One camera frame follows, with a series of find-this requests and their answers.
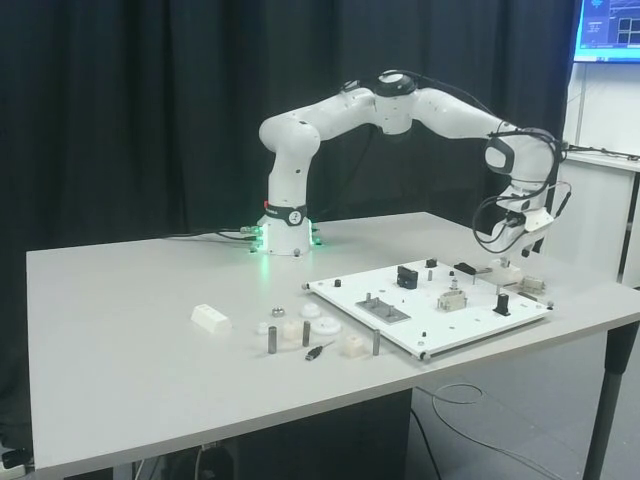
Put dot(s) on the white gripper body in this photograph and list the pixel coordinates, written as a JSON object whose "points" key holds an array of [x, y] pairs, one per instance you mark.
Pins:
{"points": [[506, 234]]}

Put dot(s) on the metal BNC plug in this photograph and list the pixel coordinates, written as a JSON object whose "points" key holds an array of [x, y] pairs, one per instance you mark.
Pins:
{"points": [[454, 286]]}

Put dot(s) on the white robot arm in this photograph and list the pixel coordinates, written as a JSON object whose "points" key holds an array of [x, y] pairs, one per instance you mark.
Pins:
{"points": [[295, 140]]}

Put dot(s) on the white plug holder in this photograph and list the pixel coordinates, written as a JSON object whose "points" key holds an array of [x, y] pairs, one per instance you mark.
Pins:
{"points": [[504, 274]]}

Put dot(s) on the beige D-SUB plug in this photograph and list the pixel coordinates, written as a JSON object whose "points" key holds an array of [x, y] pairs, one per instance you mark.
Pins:
{"points": [[531, 286]]}

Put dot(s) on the white task board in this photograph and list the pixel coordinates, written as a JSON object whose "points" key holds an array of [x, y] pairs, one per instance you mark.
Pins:
{"points": [[360, 291]]}

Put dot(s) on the thin metal round peg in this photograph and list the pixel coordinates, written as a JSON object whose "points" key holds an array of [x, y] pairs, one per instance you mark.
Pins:
{"points": [[375, 343]]}

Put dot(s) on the small white peg holder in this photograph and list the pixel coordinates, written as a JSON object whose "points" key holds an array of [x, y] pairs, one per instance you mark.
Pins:
{"points": [[290, 332], [353, 346]]}

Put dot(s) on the black table leg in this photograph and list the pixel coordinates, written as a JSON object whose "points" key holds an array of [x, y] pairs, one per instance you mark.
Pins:
{"points": [[617, 390]]}

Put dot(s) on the white large gear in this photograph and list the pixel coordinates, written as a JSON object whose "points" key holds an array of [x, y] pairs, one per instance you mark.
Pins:
{"points": [[327, 328]]}

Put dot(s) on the white medium gear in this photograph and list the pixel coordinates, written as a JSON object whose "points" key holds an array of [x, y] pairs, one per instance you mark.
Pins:
{"points": [[311, 310]]}

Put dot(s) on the metal square peg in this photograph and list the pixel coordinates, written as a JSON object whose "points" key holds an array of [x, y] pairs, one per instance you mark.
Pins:
{"points": [[306, 333]]}

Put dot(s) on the blue screen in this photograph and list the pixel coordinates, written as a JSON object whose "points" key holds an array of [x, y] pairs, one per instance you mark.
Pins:
{"points": [[607, 30]]}

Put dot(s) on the black USB plug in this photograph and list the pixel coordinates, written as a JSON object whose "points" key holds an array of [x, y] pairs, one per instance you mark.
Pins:
{"points": [[312, 355]]}

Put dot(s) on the metal bolt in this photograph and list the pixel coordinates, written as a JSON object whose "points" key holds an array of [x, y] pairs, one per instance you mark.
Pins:
{"points": [[278, 312]]}

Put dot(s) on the thick metal round peg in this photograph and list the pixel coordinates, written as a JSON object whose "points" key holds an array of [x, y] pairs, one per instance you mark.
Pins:
{"points": [[272, 341]]}

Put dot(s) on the white small gear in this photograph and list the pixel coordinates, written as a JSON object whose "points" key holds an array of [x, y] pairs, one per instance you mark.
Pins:
{"points": [[262, 328]]}

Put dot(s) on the black box under table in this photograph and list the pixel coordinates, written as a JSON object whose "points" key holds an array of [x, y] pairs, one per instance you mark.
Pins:
{"points": [[320, 440]]}

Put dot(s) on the long white holder block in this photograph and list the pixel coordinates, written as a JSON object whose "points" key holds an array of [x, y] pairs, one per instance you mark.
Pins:
{"points": [[211, 318]]}

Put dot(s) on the black curtains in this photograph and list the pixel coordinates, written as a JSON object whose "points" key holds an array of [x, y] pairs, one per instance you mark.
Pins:
{"points": [[150, 110]]}

